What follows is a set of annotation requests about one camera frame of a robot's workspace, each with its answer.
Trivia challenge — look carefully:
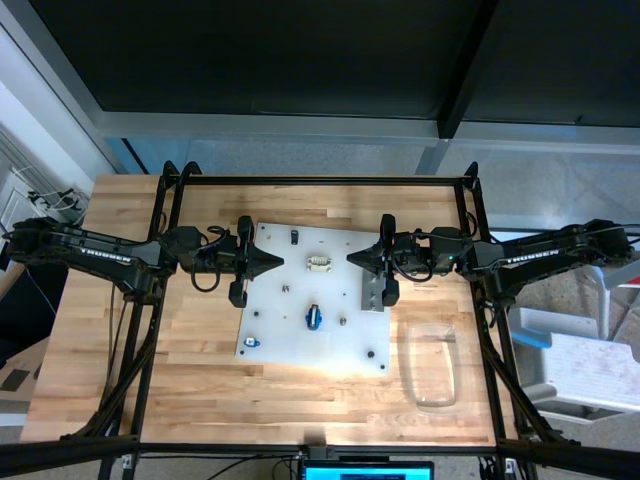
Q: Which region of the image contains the clear plastic container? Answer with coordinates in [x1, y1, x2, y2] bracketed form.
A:
[403, 322, 464, 414]

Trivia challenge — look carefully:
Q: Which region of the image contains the black vertical post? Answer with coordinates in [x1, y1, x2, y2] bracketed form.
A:
[437, 0, 501, 141]

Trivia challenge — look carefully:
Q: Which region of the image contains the cardboard box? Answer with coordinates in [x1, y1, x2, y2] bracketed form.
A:
[0, 334, 51, 401]

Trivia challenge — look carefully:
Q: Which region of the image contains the tangled cable bundle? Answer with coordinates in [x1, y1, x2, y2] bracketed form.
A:
[27, 187, 89, 214]

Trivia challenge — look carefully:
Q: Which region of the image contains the white step stool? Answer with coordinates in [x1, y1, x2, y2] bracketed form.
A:
[509, 304, 640, 426]

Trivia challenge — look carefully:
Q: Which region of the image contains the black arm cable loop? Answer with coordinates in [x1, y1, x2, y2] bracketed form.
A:
[191, 267, 222, 293]

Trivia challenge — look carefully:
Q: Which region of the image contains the blue connector mount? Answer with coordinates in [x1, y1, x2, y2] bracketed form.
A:
[302, 302, 324, 332]

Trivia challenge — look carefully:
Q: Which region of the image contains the white connector housing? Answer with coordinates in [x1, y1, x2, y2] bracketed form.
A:
[305, 254, 335, 275]

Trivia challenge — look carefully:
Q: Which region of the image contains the grey metal block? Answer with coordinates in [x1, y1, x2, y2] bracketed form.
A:
[358, 269, 390, 312]

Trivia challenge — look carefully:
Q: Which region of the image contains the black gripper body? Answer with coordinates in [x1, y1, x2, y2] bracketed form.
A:
[378, 213, 417, 307]
[219, 215, 256, 307]

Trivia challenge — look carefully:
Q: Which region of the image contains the laptop screen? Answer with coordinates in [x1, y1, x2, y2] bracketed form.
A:
[298, 459, 436, 480]

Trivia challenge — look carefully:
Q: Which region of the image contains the black metal frame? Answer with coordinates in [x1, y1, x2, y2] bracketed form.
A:
[0, 159, 640, 480]

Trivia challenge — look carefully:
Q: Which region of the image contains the white board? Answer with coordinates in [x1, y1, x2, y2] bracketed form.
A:
[234, 221, 392, 376]

